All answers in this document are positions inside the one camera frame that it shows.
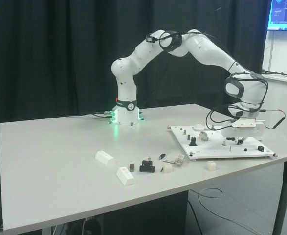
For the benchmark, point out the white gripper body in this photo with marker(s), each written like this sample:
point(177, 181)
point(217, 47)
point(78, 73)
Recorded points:
point(250, 132)

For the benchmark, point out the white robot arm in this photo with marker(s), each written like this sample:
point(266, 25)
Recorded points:
point(206, 49)

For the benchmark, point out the white peg holder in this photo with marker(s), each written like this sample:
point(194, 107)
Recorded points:
point(105, 158)
point(126, 176)

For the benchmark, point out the white task board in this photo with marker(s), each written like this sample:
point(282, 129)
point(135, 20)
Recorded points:
point(206, 149)

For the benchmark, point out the small white cube holder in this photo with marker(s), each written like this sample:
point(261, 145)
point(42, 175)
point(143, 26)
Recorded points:
point(211, 165)
point(168, 169)

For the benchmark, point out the white large gear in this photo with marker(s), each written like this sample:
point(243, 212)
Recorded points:
point(199, 127)

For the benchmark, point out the white cabinet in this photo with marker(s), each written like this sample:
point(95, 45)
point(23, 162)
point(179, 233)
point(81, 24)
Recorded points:
point(285, 98)

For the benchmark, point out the metal D-SUB plug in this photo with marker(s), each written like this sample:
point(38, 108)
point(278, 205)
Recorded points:
point(179, 161)

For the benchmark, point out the black table leg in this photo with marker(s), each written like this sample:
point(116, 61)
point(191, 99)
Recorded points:
point(286, 191)

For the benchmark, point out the small metal pin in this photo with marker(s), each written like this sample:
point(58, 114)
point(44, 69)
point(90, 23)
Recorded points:
point(169, 161)

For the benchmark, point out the black plug housing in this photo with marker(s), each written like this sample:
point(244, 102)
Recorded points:
point(147, 167)

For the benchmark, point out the blue screen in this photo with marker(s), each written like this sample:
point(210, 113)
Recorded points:
point(285, 14)

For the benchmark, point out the black curtain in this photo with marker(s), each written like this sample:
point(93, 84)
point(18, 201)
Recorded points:
point(48, 61)

